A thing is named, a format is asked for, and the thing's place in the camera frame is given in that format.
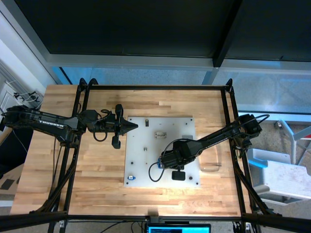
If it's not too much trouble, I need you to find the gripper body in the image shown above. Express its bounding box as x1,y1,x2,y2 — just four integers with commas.
111,104,124,149
171,155,188,181

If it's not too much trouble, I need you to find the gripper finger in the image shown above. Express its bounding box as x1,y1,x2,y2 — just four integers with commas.
121,117,138,127
121,125,138,135

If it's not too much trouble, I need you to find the white taskboard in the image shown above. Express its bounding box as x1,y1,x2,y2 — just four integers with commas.
124,116,202,187

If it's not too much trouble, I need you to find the clear plastic tub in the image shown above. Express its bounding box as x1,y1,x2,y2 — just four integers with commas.
198,134,223,173

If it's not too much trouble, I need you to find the laptop screen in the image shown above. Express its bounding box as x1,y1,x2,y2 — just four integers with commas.
144,223,211,233

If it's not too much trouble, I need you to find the white step stool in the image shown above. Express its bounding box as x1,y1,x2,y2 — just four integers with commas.
246,148,311,207

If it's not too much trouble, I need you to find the cardboard box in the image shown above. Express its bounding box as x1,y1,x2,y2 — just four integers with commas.
0,165,25,195

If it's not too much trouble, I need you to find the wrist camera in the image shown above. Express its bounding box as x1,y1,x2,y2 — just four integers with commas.
159,150,174,170

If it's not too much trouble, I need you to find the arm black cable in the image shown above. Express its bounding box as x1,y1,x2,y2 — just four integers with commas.
93,108,111,142
149,138,183,183

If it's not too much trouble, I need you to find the black metal frame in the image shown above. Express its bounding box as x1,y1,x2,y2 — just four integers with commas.
0,78,311,233

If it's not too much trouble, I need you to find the grey metal chair frame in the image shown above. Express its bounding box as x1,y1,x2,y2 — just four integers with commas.
274,120,311,168

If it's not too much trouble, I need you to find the black wall post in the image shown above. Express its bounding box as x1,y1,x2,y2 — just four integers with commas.
212,0,243,68

